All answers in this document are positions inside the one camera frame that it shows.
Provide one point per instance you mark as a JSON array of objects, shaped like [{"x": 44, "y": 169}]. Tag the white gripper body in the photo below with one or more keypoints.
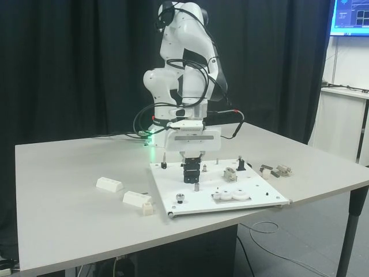
[{"x": 193, "y": 144}]

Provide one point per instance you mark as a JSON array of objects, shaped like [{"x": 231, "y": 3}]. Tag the black D-SUB plug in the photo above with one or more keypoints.
[{"x": 192, "y": 166}]

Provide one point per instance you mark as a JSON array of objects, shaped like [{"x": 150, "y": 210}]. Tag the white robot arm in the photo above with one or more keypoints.
[{"x": 173, "y": 43}]

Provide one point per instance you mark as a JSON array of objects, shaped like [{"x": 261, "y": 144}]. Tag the small metal peg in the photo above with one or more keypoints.
[{"x": 204, "y": 167}]

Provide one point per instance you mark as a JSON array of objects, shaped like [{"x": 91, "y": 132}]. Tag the thin metal bolt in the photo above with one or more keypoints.
[{"x": 164, "y": 158}]

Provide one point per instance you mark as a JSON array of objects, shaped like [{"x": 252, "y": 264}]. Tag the black round knob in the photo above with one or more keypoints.
[{"x": 163, "y": 165}]

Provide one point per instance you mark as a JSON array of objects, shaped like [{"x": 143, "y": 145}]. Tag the metal round peg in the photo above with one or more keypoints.
[{"x": 196, "y": 187}]

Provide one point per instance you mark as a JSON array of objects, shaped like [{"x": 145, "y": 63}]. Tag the grey waterproof plug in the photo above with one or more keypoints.
[{"x": 229, "y": 175}]

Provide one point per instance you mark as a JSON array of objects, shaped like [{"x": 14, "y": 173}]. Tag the white small gear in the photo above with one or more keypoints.
[{"x": 217, "y": 190}]

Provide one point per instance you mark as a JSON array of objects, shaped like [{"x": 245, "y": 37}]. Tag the black upright plug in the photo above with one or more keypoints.
[{"x": 240, "y": 165}]

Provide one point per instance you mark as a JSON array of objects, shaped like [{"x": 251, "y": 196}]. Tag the metal BNC plug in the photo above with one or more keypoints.
[{"x": 180, "y": 198}]

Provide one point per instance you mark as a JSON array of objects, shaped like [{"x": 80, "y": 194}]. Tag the white medium gear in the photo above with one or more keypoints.
[{"x": 223, "y": 196}]

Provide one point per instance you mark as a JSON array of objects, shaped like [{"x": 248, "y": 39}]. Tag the white large gear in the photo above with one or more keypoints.
[{"x": 241, "y": 195}]

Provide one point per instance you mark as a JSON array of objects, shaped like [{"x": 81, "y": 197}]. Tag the white task board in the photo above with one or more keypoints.
[{"x": 253, "y": 190}]

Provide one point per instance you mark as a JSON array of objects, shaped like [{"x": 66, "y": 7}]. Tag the long white peg holder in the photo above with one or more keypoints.
[
  {"x": 135, "y": 198},
  {"x": 109, "y": 184}
]

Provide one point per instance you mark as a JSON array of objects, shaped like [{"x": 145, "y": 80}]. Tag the small white plug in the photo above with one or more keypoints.
[{"x": 265, "y": 172}]

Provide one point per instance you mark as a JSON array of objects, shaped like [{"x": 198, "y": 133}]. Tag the small dark grey part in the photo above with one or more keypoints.
[{"x": 275, "y": 173}]

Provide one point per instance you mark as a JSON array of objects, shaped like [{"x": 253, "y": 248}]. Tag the beige connector part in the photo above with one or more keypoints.
[{"x": 284, "y": 170}]

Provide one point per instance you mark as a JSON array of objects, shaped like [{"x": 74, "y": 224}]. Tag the white cabinet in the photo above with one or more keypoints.
[{"x": 340, "y": 124}]

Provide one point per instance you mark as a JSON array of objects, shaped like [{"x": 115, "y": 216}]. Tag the black curtains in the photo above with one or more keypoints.
[{"x": 57, "y": 72}]

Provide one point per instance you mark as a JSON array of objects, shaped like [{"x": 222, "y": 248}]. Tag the black table leg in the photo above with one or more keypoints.
[{"x": 350, "y": 231}]

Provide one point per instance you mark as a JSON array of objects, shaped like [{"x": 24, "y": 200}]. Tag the blue screen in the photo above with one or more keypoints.
[{"x": 350, "y": 17}]

